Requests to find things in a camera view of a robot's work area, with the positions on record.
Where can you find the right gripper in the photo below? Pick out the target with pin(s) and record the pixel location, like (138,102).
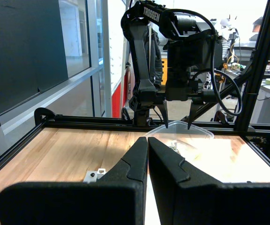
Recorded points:
(210,96)

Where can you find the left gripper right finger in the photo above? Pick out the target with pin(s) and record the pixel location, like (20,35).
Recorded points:
(207,206)

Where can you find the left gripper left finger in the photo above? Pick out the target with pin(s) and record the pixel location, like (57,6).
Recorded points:
(78,204)

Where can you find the beige HAN10-E connector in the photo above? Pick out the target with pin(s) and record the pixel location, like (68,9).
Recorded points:
(174,147)

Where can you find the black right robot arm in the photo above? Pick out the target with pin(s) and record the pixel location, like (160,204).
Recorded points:
(140,58)

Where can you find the clear plastic container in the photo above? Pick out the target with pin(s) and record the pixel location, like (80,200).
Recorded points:
(200,132)

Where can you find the yellow drawer cabinet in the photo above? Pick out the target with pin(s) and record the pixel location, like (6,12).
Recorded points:
(164,70)

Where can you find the dark hanging jacket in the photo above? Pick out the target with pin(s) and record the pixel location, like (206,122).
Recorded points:
(157,58)

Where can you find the red panel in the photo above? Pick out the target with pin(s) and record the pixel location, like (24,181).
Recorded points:
(118,98)

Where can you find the white robot figure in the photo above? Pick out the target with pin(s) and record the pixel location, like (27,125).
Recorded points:
(225,47)

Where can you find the white plastic bracket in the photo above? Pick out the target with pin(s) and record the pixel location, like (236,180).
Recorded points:
(89,179)

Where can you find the black metal frame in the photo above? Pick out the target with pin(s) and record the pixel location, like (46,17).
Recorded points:
(90,120)

